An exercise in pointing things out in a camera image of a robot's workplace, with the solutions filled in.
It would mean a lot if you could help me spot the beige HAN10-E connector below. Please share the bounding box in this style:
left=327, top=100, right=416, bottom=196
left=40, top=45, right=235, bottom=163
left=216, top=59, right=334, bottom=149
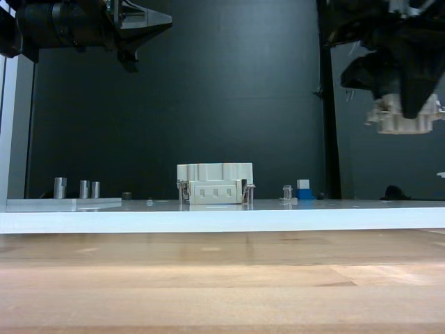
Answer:
left=364, top=93, right=445, bottom=136

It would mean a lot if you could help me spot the beige connector base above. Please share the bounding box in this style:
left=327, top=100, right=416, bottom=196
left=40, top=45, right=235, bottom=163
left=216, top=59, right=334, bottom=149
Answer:
left=176, top=161, right=257, bottom=205

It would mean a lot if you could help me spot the blue block with white cube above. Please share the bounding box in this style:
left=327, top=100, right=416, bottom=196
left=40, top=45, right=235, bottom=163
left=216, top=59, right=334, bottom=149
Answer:
left=296, top=178, right=316, bottom=201

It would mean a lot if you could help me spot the clear plastic clip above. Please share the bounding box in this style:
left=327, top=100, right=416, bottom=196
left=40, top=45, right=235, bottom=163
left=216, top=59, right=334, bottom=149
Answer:
left=279, top=184, right=298, bottom=204

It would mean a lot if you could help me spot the grey metal plate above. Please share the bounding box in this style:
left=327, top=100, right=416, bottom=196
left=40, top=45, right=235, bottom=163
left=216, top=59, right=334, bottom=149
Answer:
left=6, top=196, right=123, bottom=213

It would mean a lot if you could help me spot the white board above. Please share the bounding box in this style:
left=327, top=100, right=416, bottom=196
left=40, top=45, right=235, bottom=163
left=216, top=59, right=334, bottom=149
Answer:
left=0, top=198, right=445, bottom=234

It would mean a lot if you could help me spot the black vertical post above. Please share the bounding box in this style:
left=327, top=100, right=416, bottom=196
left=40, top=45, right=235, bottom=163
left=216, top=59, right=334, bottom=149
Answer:
left=317, top=0, right=344, bottom=202

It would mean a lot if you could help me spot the grey aluminium partition frame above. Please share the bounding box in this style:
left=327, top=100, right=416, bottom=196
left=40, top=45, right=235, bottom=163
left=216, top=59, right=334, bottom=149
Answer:
left=0, top=54, right=36, bottom=205

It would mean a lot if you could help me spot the square metal post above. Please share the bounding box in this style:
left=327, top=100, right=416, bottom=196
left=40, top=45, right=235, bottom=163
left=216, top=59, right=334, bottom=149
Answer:
left=54, top=176, right=68, bottom=200

